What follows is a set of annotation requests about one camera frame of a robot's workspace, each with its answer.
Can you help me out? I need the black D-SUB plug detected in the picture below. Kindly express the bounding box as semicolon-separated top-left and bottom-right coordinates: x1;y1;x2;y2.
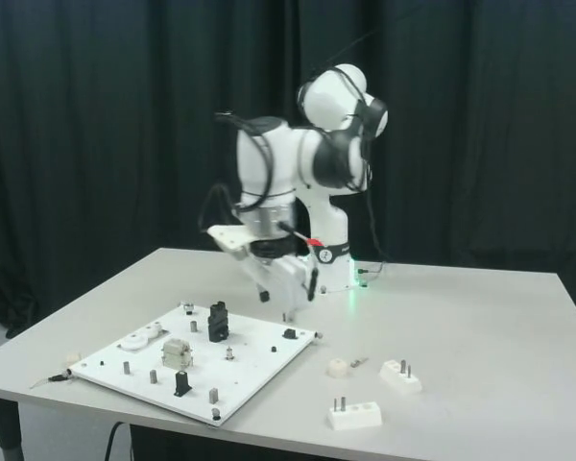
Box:
205;300;230;343

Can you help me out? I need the black Ethernet plug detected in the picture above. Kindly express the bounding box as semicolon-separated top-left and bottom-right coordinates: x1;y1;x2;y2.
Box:
32;373;74;389

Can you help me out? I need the black curtain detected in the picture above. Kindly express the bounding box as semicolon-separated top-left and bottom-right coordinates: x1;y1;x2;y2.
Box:
0;0;576;340

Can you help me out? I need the black USB plug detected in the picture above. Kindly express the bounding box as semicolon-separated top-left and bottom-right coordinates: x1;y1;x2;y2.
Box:
173;370;192;400

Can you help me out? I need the black floor cable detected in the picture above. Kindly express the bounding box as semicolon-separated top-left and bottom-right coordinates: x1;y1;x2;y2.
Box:
107;421;132;461

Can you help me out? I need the white task board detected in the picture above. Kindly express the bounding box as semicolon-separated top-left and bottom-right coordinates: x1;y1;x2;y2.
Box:
69;301;324;427

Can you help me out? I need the white peg holder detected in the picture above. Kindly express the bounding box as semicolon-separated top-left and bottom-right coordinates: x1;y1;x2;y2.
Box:
325;401;383;429
379;359;423;396

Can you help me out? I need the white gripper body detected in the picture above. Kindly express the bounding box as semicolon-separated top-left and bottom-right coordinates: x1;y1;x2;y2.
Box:
242;254;314;311

